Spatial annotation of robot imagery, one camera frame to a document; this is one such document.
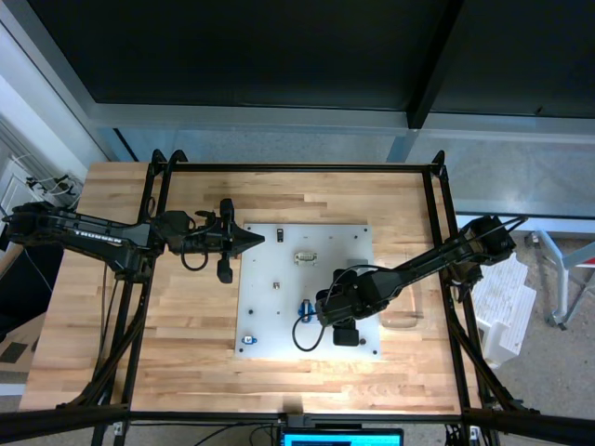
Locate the laptop screen with blue edge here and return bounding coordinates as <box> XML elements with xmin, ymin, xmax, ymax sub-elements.
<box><xmin>278</xmin><ymin>426</ymin><xmax>404</xmax><ymax>446</ymax></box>

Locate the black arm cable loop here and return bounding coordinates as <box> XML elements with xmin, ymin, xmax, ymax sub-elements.
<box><xmin>292</xmin><ymin>309</ymin><xmax>325</xmax><ymax>352</ymax></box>
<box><xmin>180</xmin><ymin>248</ymin><xmax>209</xmax><ymax>271</ymax></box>

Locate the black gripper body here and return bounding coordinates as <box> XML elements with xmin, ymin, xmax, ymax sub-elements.
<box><xmin>204</xmin><ymin>198</ymin><xmax>235</xmax><ymax>284</ymax></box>
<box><xmin>315</xmin><ymin>287</ymin><xmax>373</xmax><ymax>348</ymax></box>

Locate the white board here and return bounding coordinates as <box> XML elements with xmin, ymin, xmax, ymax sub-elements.
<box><xmin>232</xmin><ymin>224</ymin><xmax>383</xmax><ymax>361</ymax></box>

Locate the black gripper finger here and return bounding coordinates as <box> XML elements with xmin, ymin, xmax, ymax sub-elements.
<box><xmin>231</xmin><ymin>239</ymin><xmax>265</xmax><ymax>256</ymax></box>
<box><xmin>231</xmin><ymin>223</ymin><xmax>265</xmax><ymax>240</ymax></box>

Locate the power strip with plugs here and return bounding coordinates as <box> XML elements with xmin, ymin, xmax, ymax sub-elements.
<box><xmin>22</xmin><ymin>174</ymin><xmax>80</xmax><ymax>199</ymax></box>

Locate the grey metal stand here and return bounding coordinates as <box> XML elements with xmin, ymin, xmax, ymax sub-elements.
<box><xmin>524</xmin><ymin>230</ymin><xmax>595</xmax><ymax>331</ymax></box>

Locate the cardboard box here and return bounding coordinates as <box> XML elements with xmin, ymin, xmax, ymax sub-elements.
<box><xmin>0</xmin><ymin>311</ymin><xmax>47</xmax><ymax>385</ymax></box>

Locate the blue round clamp mount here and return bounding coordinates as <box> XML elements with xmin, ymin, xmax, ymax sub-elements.
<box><xmin>296</xmin><ymin>300</ymin><xmax>318</xmax><ymax>325</ymax></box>

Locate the black metal frame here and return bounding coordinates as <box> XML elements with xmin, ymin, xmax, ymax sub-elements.
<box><xmin>0</xmin><ymin>147</ymin><xmax>595</xmax><ymax>446</ymax></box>

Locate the clear plastic tub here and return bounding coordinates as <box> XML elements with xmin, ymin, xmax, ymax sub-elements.
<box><xmin>375</xmin><ymin>254</ymin><xmax>427</xmax><ymax>331</ymax></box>

